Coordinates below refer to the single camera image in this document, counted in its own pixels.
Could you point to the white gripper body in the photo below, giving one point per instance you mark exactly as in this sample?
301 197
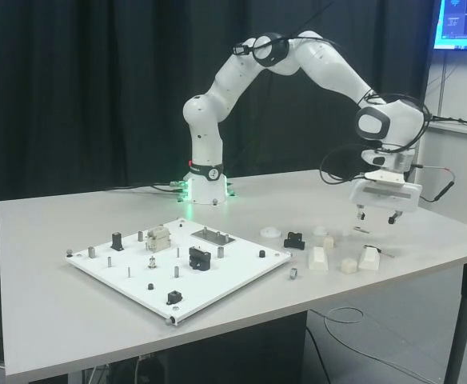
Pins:
385 198

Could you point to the grey waterproof plug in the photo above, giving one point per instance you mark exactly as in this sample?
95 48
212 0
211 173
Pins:
157 240

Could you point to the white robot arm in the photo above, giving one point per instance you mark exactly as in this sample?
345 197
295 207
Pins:
329 68

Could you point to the flat white plate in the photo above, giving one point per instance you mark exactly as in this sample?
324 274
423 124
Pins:
385 177

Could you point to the small white box dark window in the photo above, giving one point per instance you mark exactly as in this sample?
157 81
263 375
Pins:
371 157

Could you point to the white cube holder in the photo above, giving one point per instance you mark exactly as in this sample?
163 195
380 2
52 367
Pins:
348 267
328 243

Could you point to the white medium gear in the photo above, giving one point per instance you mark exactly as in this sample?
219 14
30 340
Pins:
318 230

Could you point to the white wedge holder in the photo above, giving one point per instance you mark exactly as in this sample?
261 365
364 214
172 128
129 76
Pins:
369 260
317 260

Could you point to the black D-SUB plug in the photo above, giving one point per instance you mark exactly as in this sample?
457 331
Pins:
293 241

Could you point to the white cabinet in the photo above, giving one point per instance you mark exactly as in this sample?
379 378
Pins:
457 168

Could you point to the metal BNC plug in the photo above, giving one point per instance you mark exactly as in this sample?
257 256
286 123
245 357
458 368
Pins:
293 273

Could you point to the white large gear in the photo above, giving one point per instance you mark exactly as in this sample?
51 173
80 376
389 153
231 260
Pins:
268 233

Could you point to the white task board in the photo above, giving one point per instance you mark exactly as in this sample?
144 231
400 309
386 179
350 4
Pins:
201 288

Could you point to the blue screen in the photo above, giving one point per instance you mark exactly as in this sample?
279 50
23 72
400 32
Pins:
461 24

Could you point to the black curtain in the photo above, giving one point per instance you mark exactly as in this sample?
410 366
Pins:
57 80

